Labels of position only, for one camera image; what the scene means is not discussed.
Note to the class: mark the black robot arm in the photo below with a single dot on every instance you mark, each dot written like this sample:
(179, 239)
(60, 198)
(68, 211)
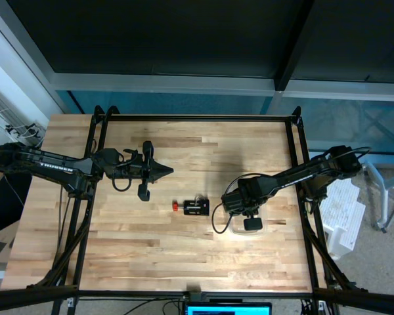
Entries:
(298, 177)
(52, 165)

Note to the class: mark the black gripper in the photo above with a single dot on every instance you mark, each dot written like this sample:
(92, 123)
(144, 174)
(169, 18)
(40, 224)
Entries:
(146, 190)
(253, 224)

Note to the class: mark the laptop screen with blue edge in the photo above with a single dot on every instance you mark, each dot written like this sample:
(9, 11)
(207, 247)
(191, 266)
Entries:
(226, 310)

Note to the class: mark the white plastic step stool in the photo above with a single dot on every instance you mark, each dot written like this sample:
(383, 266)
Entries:
(341, 226)

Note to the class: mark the silver metal chair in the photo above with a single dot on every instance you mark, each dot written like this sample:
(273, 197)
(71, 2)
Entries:
(383, 203)

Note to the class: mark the black aluminium frame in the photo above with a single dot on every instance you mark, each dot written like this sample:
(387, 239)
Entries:
(197, 118)

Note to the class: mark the black vise with red knob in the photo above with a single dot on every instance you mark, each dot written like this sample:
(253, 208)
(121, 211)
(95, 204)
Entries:
(197, 211)

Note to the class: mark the clear plastic tub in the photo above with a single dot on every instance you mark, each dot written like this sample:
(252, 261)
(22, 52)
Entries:
(238, 232)

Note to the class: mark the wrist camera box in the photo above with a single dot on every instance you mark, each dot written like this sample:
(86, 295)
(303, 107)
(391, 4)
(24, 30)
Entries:
(133, 157)

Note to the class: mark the black table level camera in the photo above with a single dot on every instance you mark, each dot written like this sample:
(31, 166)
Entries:
(194, 294)

